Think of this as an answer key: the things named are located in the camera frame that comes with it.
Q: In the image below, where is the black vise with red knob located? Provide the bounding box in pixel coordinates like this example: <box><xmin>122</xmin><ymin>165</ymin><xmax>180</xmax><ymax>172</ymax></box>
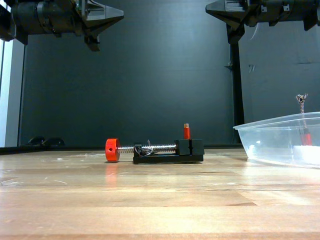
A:
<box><xmin>104</xmin><ymin>138</ymin><xmax>205</xmax><ymax>165</ymax></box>

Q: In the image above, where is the black wall post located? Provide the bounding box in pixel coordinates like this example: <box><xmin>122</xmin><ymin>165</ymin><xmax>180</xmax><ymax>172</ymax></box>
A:
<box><xmin>224</xmin><ymin>41</ymin><xmax>246</xmax><ymax>145</ymax></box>

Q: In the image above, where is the white foam block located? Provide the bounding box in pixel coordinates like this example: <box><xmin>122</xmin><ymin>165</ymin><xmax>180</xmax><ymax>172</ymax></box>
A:
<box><xmin>291</xmin><ymin>144</ymin><xmax>320</xmax><ymax>165</ymax></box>

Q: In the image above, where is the clear plastic tub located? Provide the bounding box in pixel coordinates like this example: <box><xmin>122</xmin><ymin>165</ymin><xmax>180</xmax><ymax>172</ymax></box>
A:
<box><xmin>232</xmin><ymin>111</ymin><xmax>320</xmax><ymax>170</ymax></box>

